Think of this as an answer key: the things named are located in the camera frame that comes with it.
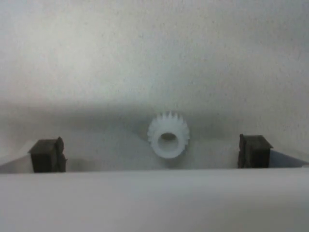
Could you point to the white small gear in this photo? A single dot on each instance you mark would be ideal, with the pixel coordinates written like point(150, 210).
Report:
point(168, 137)

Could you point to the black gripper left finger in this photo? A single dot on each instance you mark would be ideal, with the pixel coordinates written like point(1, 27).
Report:
point(44, 157)

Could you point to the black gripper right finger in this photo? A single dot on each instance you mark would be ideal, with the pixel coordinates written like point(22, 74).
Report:
point(256, 152)

